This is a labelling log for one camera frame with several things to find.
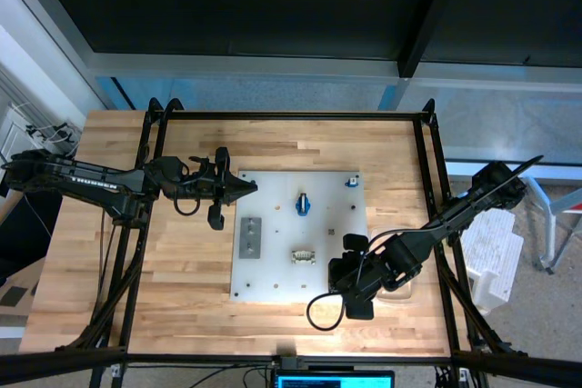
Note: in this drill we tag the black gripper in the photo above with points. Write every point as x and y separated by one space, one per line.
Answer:
216 217
359 306

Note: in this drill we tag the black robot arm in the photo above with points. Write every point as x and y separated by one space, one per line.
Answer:
454 219
91 179

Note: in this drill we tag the white task board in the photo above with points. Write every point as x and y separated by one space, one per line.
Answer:
282 188

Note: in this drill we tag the grey multi-pin connector housing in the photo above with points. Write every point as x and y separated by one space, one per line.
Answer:
303 256

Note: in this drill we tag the grey metal plate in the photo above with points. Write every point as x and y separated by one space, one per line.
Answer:
249 242

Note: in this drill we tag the black vertical post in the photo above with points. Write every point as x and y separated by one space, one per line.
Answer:
427 11

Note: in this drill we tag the blue and white small connector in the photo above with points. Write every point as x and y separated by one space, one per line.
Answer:
351 181

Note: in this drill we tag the blue clamp socket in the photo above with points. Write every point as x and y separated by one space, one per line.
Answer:
302 205

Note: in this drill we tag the black aluminium frame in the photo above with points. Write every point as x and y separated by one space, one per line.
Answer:
68 359

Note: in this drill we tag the blue-edged laptop screen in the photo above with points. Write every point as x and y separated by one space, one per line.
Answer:
332 381

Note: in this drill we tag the clear plastic tub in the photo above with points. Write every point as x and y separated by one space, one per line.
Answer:
404 295

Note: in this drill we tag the white plastic step stool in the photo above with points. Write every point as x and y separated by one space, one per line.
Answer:
491 247

